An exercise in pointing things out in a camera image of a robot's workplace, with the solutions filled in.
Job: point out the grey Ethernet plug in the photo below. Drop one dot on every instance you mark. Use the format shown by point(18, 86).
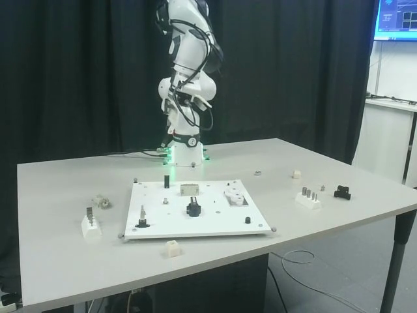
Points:
point(142, 213)

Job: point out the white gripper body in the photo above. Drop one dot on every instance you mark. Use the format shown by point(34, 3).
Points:
point(172, 122)

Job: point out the white large gear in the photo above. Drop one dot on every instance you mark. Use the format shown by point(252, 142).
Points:
point(232, 187)

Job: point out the black curtain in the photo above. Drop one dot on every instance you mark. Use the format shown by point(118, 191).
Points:
point(81, 81)

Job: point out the white square peg holder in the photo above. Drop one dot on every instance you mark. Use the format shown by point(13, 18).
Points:
point(91, 231)

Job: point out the small white plug holder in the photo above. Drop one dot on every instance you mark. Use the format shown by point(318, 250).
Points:
point(296, 174)
point(173, 249)

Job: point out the black plug holder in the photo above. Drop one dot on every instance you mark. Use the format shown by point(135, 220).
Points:
point(342, 192)

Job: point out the blue screen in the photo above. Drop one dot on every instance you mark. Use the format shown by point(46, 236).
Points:
point(397, 19)

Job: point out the large metal round peg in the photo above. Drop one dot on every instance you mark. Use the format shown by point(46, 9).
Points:
point(305, 192)

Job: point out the large metal square peg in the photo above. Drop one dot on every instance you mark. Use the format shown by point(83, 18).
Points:
point(89, 212)

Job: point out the metal hex nut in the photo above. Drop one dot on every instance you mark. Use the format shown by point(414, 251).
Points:
point(258, 172)

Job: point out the white task board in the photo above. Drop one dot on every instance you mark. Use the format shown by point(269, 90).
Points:
point(182, 225)

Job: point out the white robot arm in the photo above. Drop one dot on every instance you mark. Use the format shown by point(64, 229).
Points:
point(189, 91)

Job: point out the black table leg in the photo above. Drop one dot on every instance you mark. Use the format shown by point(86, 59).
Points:
point(399, 244)

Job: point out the medium metal square peg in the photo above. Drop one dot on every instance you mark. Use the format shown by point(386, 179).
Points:
point(92, 221)

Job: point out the large black bolt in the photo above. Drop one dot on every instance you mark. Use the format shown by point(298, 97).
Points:
point(248, 220)

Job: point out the white small gear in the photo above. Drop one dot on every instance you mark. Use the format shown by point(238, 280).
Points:
point(240, 199)

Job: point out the white medium gear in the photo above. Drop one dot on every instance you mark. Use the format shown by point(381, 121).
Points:
point(233, 193)

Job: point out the white round peg holder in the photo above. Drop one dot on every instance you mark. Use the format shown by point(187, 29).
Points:
point(307, 202)

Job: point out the black USB plug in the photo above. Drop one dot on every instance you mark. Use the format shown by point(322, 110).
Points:
point(164, 143)

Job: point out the flat white mounting plate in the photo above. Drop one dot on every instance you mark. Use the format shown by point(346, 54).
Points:
point(202, 104)

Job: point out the white cabinet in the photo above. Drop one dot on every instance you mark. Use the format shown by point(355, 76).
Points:
point(384, 140)

